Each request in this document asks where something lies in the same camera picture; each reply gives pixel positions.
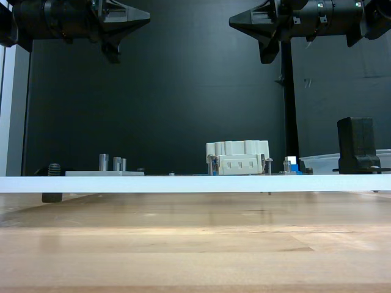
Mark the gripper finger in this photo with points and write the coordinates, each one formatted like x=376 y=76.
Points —
x=259 y=16
x=262 y=33
x=131 y=13
x=122 y=30

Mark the grey multi-pin connector housing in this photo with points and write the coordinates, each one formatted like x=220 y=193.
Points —
x=238 y=157

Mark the silver metal peg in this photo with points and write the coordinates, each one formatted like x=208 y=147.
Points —
x=117 y=164
x=104 y=161
x=124 y=165

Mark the small silver socket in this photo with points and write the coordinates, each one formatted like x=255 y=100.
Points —
x=286 y=167

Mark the clear plastic tub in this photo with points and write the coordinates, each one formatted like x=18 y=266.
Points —
x=320 y=163

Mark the black screw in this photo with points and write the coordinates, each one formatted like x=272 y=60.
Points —
x=309 y=170
x=54 y=169

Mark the grey metal plate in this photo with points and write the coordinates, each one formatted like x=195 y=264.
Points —
x=91 y=173

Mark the white task board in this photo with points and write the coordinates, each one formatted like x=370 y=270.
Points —
x=183 y=184

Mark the black board foot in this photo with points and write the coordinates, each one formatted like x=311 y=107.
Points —
x=52 y=197

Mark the small blue socket mount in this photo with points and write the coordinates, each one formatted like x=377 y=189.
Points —
x=293 y=166

